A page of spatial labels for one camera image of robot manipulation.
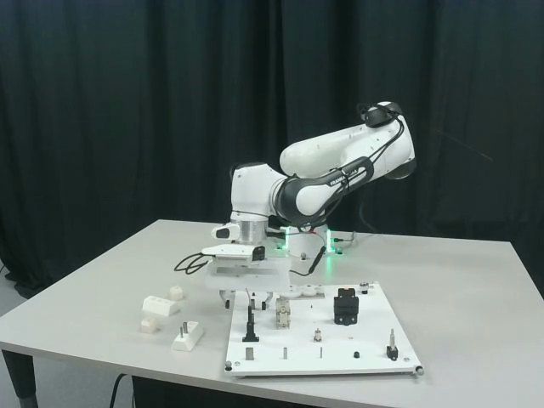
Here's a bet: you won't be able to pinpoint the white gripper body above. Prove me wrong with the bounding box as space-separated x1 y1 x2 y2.
202 259 292 295

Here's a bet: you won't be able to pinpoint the white peg holder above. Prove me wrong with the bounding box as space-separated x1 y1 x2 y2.
170 321 205 352

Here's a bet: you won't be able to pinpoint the black USB plug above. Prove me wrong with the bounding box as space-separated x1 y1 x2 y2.
241 305 261 343

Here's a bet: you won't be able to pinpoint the white gear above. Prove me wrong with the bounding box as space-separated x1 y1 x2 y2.
278 285 327 301

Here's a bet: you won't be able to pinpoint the thin black rod with red tag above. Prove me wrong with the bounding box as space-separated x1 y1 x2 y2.
309 229 327 275

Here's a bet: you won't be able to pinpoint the long white holder with holes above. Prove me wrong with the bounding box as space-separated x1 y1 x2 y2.
141 295 182 317

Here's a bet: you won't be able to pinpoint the black D-SUB plug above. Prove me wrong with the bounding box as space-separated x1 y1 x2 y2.
332 287 360 326

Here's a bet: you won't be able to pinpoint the white task board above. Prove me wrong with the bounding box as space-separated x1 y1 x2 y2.
224 282 424 377

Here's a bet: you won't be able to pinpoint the black curtains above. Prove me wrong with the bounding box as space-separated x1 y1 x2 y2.
0 0 544 281

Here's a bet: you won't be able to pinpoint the black table leg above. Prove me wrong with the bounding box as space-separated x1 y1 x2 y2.
0 349 34 408

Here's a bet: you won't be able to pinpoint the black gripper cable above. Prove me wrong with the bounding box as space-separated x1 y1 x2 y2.
173 252 214 274

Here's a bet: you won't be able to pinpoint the grey cable at arm foot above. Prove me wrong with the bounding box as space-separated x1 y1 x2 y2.
334 230 371 247

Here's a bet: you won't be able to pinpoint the black cable under table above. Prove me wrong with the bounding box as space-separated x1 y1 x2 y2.
111 372 129 408

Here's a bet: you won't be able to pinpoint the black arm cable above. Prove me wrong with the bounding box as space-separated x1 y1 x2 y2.
339 101 407 205

